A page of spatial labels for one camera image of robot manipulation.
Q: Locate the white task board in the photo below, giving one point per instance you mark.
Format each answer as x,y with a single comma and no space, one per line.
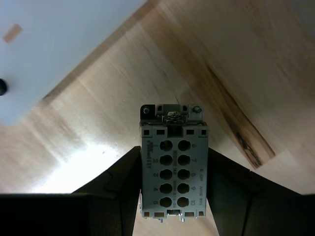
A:
44,49

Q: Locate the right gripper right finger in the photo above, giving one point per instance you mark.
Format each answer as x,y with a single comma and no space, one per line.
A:
246,206

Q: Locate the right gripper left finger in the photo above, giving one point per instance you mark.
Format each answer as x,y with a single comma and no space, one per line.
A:
98,209

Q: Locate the beige connector top half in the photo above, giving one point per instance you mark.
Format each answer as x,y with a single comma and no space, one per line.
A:
173,172

